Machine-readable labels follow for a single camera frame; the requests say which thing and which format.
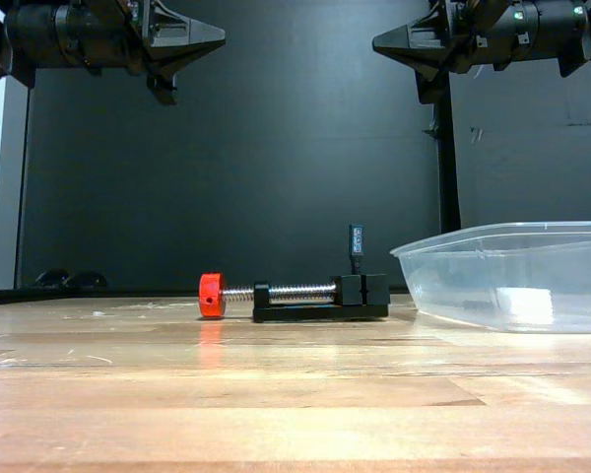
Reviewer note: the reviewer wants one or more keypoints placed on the black frame post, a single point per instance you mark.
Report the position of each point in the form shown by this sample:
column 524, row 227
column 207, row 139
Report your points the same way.
column 448, row 172
column 22, row 197

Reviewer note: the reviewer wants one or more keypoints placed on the clear plastic container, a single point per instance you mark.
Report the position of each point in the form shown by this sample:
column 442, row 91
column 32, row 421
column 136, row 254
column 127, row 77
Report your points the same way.
column 473, row 276

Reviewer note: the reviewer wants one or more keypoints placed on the black rounded foot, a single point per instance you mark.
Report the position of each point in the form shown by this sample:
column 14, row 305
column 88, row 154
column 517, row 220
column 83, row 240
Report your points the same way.
column 86, row 279
column 51, row 278

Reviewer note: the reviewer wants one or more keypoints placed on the black vise with orange knob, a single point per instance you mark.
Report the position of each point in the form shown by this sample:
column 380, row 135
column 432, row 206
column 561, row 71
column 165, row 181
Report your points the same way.
column 364, row 295

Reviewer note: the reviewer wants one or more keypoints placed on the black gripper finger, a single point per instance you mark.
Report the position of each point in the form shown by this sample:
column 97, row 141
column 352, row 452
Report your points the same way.
column 409, row 44
column 197, row 37

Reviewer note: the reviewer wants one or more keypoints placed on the black frame base rail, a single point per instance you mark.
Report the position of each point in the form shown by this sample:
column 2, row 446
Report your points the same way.
column 103, row 294

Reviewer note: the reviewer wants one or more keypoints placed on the black USB-C socket adapter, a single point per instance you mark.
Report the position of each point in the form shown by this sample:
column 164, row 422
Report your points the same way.
column 356, row 244

